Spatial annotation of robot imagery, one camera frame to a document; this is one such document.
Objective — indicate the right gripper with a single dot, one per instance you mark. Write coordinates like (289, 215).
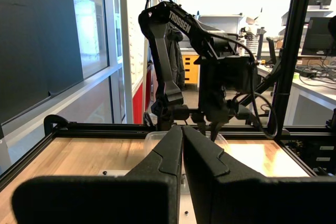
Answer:
(212, 108)

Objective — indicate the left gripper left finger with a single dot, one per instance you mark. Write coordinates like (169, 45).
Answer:
(105, 200)

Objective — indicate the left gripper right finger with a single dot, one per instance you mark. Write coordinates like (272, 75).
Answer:
(262, 203)

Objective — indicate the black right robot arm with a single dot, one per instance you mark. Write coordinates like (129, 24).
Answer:
(160, 58)

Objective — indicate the white taskboard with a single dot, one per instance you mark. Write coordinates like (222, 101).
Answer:
(115, 172)

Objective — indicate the clear plastic tub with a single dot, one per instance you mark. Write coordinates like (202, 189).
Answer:
(152, 140)

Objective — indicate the yellow drawer cabinet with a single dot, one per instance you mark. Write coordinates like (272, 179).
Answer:
(190, 69)

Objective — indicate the red partition panel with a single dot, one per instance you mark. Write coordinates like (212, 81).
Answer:
(137, 103)

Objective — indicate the dark hanging jacket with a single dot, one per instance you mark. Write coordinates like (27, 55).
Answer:
(176, 51)

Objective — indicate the white desk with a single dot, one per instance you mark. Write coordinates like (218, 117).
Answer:
(315, 90)

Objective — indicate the black aluminium frame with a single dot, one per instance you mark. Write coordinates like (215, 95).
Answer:
(105, 127)

